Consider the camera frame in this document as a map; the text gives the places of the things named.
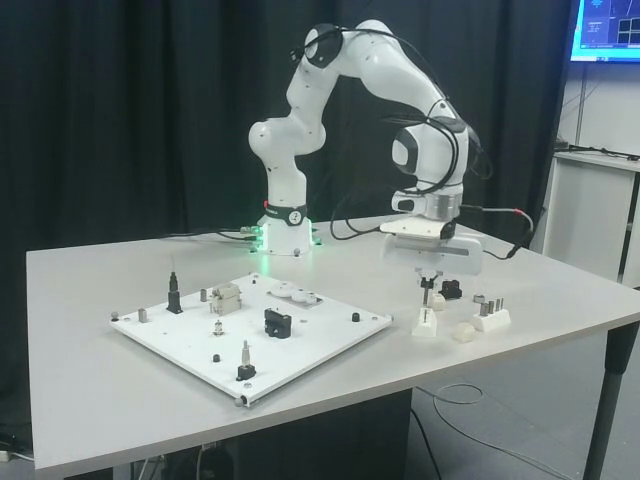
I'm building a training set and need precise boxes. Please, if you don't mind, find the blue screen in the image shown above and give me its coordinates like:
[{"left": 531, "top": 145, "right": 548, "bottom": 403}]
[{"left": 569, "top": 0, "right": 640, "bottom": 64}]

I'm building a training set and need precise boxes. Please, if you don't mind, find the black curtain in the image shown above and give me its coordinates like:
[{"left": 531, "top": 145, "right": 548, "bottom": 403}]
[{"left": 0, "top": 0, "right": 576, "bottom": 446}]

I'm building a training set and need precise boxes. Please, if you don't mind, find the grey floor cable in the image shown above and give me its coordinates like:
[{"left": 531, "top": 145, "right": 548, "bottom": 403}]
[{"left": 432, "top": 382, "right": 601, "bottom": 480}]

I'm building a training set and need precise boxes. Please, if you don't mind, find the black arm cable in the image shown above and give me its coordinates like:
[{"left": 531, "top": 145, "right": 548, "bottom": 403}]
[{"left": 288, "top": 23, "right": 494, "bottom": 241}]

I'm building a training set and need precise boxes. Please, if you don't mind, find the white cabinet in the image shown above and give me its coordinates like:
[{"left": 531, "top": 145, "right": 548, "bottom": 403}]
[{"left": 529, "top": 149, "right": 640, "bottom": 289}]

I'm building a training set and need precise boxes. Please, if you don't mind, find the white sloped peg holder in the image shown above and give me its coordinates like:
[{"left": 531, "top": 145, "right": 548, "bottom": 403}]
[{"left": 411, "top": 307, "right": 440, "bottom": 339}]

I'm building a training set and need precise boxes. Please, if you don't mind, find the black Ethernet plug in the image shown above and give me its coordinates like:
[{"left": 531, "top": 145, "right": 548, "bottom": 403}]
[{"left": 166, "top": 257, "right": 184, "bottom": 315}]

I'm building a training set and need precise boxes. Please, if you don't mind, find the white task board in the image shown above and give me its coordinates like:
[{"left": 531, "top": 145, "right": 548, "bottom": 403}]
[{"left": 108, "top": 272, "right": 394, "bottom": 409}]

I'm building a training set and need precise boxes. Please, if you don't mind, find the black loose cable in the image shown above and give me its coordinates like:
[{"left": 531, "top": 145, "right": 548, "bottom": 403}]
[{"left": 552, "top": 141, "right": 640, "bottom": 162}]

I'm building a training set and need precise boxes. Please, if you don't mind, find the black USB plug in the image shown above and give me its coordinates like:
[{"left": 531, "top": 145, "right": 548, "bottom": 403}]
[{"left": 263, "top": 308, "right": 292, "bottom": 337}]

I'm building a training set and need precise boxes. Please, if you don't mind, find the flat white mount plate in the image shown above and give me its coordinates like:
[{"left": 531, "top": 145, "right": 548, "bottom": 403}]
[{"left": 379, "top": 219, "right": 444, "bottom": 236}]

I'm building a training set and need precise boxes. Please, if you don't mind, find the black base cable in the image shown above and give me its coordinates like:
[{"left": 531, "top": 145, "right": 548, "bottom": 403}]
[{"left": 169, "top": 227, "right": 264, "bottom": 246}]

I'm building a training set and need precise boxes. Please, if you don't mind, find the white long peg holder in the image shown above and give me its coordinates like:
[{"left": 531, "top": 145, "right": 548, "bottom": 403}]
[{"left": 471, "top": 308, "right": 512, "bottom": 332}]

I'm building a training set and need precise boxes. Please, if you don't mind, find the black under-table cabinet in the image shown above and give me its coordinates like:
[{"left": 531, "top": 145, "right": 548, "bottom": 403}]
[{"left": 132, "top": 387, "right": 414, "bottom": 480}]

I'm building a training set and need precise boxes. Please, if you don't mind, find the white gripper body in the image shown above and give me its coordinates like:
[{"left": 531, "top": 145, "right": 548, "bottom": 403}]
[{"left": 382, "top": 233, "right": 485, "bottom": 277}]

